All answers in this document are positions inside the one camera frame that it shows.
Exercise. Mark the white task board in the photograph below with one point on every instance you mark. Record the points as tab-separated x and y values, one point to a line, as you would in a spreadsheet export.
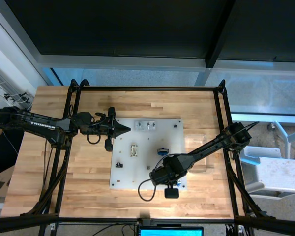
137	177

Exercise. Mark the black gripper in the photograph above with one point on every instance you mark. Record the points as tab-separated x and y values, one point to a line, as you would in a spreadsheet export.
110	127
172	193

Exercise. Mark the blue and black socket block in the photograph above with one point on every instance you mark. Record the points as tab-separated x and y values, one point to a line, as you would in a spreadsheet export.
162	152

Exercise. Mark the black aluminium frame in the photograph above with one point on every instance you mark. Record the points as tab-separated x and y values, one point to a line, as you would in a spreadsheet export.
147	88

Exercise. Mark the grey connector housing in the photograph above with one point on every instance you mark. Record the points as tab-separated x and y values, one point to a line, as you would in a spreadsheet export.
134	150

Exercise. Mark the blue laptop screen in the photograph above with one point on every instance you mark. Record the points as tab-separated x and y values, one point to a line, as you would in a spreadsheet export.
169	233

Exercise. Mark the black camera bracket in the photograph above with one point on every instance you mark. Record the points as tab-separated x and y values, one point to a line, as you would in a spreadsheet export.
146	221

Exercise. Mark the clear plastic tub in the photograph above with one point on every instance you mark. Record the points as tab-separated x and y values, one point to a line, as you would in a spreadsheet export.
194	142

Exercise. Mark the small black clamp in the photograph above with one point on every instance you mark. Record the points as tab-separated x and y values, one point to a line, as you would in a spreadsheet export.
118	165

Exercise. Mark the brown cardboard box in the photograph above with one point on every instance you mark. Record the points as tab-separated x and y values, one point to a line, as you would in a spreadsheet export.
0	179

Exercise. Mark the black vertical post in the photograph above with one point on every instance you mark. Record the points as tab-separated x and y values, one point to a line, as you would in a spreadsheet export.
212	61

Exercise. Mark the white utility cart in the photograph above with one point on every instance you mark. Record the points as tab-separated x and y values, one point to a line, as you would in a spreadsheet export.
277	172

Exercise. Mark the grey metal stand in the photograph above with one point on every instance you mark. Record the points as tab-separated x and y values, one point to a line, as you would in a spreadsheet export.
284	137

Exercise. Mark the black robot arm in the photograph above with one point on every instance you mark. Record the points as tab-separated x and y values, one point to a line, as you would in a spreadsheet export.
211	145
39	123

